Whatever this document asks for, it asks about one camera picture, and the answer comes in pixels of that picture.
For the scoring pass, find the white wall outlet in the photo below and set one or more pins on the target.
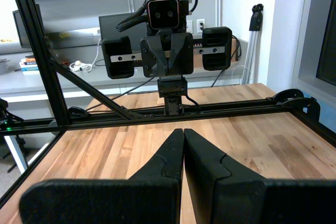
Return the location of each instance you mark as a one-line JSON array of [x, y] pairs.
[[189, 26], [200, 26]]

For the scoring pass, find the black aluminium frame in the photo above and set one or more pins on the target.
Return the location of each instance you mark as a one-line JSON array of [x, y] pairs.
[[39, 51]]

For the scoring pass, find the dark computer monitor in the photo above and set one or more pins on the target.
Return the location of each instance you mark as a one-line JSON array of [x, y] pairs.
[[110, 30], [18, 30]]

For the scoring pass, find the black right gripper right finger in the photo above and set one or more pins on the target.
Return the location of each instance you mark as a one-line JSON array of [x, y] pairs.
[[262, 200]]

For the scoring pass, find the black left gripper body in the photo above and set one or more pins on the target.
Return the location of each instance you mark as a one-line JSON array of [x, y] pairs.
[[118, 48]]

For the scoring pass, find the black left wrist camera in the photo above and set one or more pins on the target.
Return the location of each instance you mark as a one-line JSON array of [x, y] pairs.
[[162, 15]]

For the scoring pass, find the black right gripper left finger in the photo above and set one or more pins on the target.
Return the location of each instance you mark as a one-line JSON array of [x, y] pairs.
[[105, 200]]

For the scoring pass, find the grey desk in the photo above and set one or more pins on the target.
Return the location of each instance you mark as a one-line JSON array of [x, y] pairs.
[[78, 79]]

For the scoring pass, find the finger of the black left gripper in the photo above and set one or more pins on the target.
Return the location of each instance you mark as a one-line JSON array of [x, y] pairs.
[[182, 56], [153, 58]]

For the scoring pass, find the black device green light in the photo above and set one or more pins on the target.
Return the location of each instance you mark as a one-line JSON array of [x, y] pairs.
[[8, 113]]

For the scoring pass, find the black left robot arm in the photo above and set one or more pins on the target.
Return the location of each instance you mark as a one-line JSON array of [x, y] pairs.
[[172, 87]]

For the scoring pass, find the silver tripod black head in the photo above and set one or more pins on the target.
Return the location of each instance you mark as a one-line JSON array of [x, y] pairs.
[[256, 19]]

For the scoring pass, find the small stack of books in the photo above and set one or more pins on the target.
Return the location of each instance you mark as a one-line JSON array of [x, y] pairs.
[[29, 66]]

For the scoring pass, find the black table clamp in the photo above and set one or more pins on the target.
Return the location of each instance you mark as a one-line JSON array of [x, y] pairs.
[[288, 95], [312, 104], [77, 111]]

